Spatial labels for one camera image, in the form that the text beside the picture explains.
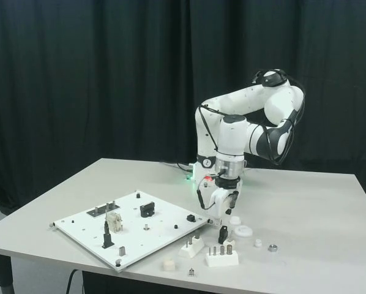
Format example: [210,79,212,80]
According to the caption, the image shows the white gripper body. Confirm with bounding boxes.
[209,187,241,220]

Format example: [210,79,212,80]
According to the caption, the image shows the white large gear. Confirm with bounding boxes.
[234,225,253,238]

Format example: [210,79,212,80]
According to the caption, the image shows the white two-peg holder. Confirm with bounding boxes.
[178,237,206,257]

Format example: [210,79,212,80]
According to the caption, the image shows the white four-peg holder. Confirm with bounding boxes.
[204,244,241,266]

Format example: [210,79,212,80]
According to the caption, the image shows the white task board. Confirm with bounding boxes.
[50,190,214,271]

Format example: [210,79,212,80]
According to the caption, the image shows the black curtains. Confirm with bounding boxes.
[0,0,366,212]

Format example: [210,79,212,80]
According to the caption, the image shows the black table leg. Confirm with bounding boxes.
[0,252,15,294]

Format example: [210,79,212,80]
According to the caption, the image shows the black base cables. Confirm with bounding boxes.
[158,160,196,173]

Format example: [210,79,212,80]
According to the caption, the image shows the black plug with thin cable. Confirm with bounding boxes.
[102,219,115,249]

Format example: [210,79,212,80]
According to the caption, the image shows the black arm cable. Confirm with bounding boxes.
[196,69,306,163]

